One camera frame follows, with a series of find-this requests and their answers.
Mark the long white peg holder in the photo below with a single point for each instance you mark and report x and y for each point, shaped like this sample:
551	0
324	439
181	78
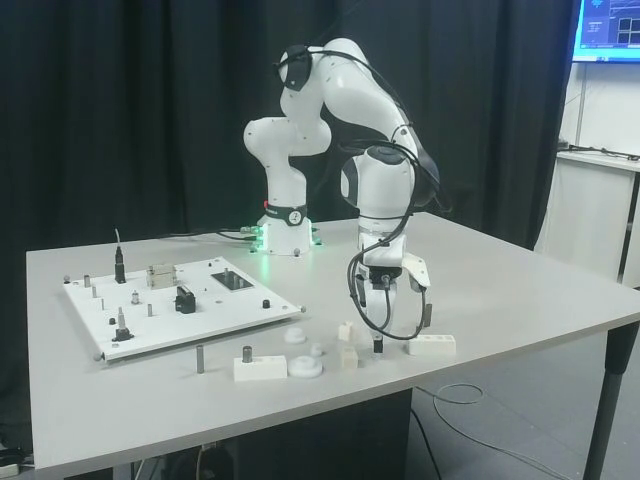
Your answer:
434	346
260	371

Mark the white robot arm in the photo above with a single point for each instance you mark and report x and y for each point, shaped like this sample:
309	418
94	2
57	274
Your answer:
285	190

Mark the thick metal round peg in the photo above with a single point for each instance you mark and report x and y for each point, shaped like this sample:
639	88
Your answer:
247	354

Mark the dark metal square peg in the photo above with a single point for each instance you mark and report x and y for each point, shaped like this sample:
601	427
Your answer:
427	316

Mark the small white plug holder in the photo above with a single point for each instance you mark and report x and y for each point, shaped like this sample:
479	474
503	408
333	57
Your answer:
349	359
347	332

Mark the white medium gear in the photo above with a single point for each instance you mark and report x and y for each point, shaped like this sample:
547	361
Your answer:
294	336

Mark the blue screen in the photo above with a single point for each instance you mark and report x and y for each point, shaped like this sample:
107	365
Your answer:
607	30

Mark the metal round plug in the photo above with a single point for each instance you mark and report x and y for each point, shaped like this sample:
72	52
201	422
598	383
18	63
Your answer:
122	320

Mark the white small gear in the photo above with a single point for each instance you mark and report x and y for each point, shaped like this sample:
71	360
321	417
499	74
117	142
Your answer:
316	349

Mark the black items on cabinet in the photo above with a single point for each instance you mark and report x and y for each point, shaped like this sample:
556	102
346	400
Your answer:
600	150

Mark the black table leg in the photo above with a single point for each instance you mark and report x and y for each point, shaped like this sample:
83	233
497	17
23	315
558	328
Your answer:
612	390

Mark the white task board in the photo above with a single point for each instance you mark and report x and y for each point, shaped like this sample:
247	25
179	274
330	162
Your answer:
150	330

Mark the white cabinet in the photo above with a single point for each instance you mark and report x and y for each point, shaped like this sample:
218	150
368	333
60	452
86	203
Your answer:
590	215

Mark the white large gear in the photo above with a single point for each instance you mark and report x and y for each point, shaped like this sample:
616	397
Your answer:
306	367

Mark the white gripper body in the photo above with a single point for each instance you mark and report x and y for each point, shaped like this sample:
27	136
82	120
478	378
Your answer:
382	310

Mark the black curtain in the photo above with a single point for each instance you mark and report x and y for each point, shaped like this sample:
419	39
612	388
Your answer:
100	100

